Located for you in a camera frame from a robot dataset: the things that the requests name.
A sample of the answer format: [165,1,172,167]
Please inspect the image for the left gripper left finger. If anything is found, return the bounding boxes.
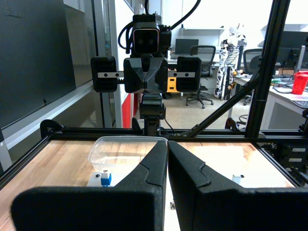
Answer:
[10,140,168,231]

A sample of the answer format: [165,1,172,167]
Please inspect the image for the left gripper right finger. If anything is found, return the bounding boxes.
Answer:
[167,140,308,231]

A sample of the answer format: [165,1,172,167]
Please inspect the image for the black aluminium frame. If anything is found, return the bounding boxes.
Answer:
[0,0,308,193]

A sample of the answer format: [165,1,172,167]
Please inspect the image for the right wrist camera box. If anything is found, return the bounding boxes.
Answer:
[131,13,161,54]

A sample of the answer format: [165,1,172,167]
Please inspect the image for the white wall shelf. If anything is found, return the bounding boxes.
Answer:
[180,26,226,32]

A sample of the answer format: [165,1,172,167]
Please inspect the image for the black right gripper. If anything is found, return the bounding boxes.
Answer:
[90,53,203,94]

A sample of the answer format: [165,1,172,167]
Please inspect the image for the yellow drawer cabinet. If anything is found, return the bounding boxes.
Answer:
[166,77,183,93]

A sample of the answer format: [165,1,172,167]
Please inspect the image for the large black computer monitor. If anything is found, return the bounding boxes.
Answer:
[274,30,308,73]

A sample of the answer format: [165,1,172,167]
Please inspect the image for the red cabinet panel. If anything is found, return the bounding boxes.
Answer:
[122,92,134,128]

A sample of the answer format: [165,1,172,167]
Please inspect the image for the small black computer monitor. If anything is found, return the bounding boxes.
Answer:
[175,38,199,58]

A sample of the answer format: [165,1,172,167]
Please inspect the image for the black mesh office chair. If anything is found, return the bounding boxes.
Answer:
[242,48,263,106]
[185,45,217,109]

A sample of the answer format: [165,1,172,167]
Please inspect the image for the red waste bin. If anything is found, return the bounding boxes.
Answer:
[292,70,308,95]

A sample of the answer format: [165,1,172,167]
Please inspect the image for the white humanoid robot figure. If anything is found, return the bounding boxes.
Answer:
[215,24,248,99]

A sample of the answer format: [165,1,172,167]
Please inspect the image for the white task board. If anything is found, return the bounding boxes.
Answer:
[86,168,265,231]

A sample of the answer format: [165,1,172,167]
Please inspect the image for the blue white small connector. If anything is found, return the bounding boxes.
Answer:
[100,168,113,188]

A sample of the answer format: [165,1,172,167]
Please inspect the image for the clear plastic tub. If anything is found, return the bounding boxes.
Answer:
[88,135,169,173]

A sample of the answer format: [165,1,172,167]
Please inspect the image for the white work desk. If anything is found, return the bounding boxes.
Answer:
[234,73,308,132]

